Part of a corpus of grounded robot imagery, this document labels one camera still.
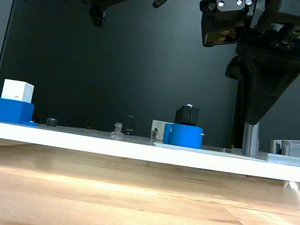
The clear plastic connector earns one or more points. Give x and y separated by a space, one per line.
118 128

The black block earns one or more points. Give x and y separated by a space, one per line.
186 115

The black knurled screw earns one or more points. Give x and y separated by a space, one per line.
52 122

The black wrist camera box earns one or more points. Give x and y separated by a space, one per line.
220 29

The small metal clamp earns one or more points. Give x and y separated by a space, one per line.
152 135

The blue round mount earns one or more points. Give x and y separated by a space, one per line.
183 136

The steel cylinder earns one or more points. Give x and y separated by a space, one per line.
247 139

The white cube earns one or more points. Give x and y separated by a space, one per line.
17 91

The grey peg holder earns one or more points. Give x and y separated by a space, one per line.
288 160

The pale rectangular block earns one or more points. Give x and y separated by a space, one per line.
160 128

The white task board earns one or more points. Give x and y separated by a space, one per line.
132 149

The blue square mount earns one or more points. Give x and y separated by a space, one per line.
13 112

